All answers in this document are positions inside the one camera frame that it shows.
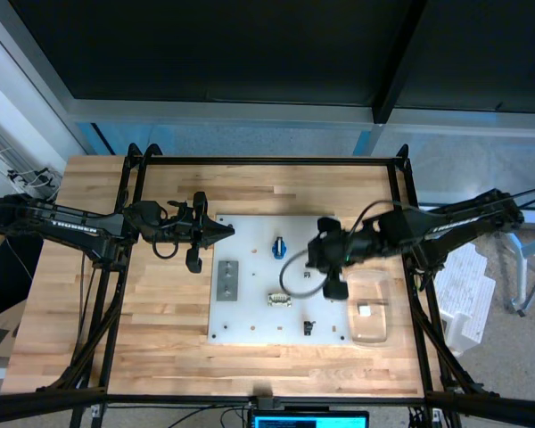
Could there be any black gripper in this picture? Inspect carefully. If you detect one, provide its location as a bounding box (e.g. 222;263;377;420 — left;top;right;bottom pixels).
177;191;236;275
306;217;356;300

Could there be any grey metal plate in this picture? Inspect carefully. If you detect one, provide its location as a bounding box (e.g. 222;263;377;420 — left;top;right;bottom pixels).
216;259;241;303

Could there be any white task board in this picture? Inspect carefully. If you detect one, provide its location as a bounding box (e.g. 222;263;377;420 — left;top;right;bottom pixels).
206;213;353;347

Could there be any clear plastic tub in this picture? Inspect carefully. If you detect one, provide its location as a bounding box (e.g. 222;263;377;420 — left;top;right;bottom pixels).
345;268;394;349

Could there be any white foam packing block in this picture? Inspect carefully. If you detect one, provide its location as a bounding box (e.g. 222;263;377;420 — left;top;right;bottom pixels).
432;243;498;358

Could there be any laptop screen blue edge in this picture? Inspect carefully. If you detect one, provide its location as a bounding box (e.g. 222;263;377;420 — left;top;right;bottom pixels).
248;409;370;428

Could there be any black camera bracket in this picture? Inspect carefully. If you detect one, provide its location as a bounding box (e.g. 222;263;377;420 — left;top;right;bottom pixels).
252;386;281;410

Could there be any white black cable bundle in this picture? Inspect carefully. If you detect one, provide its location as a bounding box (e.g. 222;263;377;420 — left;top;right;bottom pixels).
4;167;59;191

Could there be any grey metal leg frame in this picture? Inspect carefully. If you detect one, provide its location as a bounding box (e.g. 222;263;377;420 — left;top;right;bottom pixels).
498;218;535;318

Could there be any black wall pillar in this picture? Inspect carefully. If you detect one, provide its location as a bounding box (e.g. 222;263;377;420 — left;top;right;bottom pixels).
372;0;429;125

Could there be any black metal table frame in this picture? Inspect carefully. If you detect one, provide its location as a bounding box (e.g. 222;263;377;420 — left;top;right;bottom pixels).
0;142;535;428

